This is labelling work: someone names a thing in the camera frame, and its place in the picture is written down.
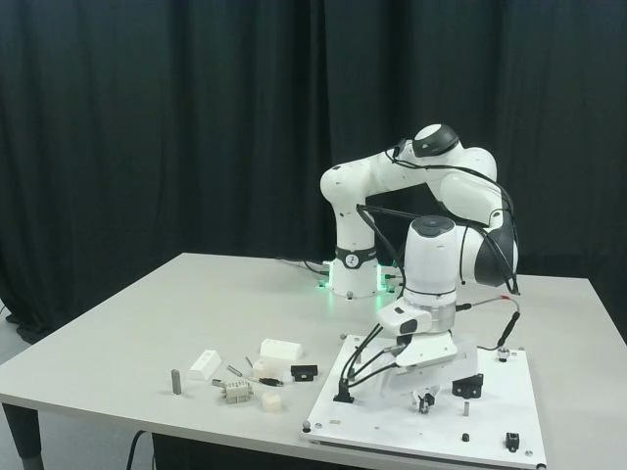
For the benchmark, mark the large white peg holder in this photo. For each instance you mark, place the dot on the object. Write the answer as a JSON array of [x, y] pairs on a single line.
[[281, 350]]

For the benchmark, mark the metal bolt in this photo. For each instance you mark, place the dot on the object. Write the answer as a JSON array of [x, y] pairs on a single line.
[[503, 354]]

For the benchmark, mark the white flat mount plate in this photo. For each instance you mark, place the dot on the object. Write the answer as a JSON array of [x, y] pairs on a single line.
[[426, 350]]

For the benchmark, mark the metal square peg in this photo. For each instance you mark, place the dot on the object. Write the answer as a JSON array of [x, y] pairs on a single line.
[[177, 382]]

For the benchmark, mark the white medium gear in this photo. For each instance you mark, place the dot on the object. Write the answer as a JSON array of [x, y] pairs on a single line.
[[272, 402]]

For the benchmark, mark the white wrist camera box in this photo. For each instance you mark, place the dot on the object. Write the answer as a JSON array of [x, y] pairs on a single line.
[[397, 318]]

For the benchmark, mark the white task board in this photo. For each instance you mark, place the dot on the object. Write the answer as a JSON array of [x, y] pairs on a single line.
[[382, 426]]

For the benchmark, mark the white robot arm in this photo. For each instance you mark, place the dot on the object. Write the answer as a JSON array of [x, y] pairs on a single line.
[[352, 196]]

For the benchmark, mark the black table leg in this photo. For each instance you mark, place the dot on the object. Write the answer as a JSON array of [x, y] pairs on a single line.
[[22, 436]]

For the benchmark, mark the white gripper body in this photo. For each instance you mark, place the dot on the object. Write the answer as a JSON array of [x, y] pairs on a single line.
[[463, 367]]

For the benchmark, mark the small white peg holder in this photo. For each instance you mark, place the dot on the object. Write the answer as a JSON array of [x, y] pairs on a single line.
[[203, 364]]

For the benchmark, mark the black rectangular plug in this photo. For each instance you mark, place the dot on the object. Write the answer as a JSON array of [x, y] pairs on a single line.
[[303, 373]]

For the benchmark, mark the beige multi-pin plug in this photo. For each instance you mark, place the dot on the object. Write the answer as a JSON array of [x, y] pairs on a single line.
[[234, 391]]

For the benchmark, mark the white small gear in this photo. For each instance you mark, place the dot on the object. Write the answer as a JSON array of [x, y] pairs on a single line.
[[263, 368]]

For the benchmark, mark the black curtain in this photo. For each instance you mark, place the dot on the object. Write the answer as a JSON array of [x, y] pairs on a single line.
[[147, 122]]

